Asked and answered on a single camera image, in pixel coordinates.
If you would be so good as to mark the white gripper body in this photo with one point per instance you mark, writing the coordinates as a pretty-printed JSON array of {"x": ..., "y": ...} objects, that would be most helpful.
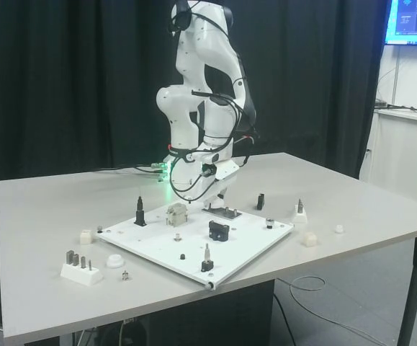
[{"x": 211, "y": 189}]

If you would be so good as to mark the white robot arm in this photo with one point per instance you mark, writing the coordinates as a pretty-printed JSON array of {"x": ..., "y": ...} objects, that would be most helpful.
[{"x": 197, "y": 54}]

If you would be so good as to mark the white medium gear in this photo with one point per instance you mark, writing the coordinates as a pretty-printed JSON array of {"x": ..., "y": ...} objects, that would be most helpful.
[{"x": 114, "y": 262}]

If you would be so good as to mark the white small gear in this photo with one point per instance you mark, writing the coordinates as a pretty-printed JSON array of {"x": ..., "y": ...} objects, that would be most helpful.
[{"x": 339, "y": 229}]

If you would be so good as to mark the flat white mounting plate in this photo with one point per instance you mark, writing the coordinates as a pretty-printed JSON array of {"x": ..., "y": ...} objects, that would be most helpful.
[{"x": 228, "y": 169}]

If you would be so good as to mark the white box with dark window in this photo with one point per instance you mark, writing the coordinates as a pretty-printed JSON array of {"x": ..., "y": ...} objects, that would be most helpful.
[{"x": 206, "y": 157}]

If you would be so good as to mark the black D-SUB plug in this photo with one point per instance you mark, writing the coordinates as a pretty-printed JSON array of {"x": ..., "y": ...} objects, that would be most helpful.
[{"x": 260, "y": 202}]

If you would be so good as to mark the white task board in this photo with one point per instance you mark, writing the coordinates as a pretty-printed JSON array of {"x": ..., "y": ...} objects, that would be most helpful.
[{"x": 179, "y": 252}]

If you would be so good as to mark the black tall upright plug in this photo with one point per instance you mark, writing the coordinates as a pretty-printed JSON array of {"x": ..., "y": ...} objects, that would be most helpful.
[{"x": 139, "y": 214}]

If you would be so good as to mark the grey metal plug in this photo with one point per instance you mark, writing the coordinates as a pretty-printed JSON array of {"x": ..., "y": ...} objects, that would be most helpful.
[{"x": 300, "y": 206}]

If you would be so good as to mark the white sloped plug holder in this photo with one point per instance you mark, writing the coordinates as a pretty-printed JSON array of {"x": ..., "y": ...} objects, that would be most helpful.
[{"x": 300, "y": 217}]

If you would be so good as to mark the white cube holder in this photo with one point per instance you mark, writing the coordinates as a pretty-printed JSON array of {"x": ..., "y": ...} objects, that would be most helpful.
[
  {"x": 86, "y": 238},
  {"x": 309, "y": 239}
]

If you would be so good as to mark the small metal round peg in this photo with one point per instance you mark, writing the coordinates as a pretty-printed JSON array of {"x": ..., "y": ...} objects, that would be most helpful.
[{"x": 90, "y": 266}]

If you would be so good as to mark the large metal round peg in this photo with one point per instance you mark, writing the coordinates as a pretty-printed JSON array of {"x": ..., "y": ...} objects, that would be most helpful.
[{"x": 83, "y": 263}]

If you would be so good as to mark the small metal square peg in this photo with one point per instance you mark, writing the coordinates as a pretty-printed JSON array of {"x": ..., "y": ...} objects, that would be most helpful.
[{"x": 75, "y": 261}]

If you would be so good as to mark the white peg holder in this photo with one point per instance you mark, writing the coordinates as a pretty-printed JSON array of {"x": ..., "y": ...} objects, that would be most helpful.
[{"x": 80, "y": 277}]

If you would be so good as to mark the large metal square peg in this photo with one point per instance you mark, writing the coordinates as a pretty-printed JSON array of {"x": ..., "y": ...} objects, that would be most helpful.
[{"x": 68, "y": 259}]

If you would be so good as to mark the black curtain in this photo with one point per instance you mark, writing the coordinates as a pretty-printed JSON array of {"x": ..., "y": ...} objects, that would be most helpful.
[{"x": 67, "y": 90}]

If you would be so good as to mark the white cabinet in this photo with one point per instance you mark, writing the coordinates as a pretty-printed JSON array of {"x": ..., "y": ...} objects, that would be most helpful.
[{"x": 399, "y": 155}]

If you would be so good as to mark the blue screen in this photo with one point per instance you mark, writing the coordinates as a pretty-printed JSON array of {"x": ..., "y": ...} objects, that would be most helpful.
[{"x": 415, "y": 21}]

